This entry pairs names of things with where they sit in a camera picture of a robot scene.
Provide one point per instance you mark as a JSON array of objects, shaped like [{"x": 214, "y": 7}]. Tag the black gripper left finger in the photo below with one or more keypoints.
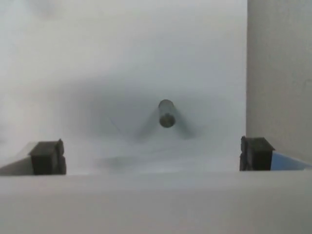
[{"x": 46, "y": 158}]

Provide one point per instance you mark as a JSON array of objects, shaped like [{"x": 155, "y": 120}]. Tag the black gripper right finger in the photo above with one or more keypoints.
[{"x": 258, "y": 156}]

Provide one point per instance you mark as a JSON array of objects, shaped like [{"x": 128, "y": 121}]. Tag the metal round peg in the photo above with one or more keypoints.
[{"x": 166, "y": 117}]

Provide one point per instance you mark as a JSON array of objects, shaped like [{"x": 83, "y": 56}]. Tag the white task board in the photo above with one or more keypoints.
[{"x": 122, "y": 48}]

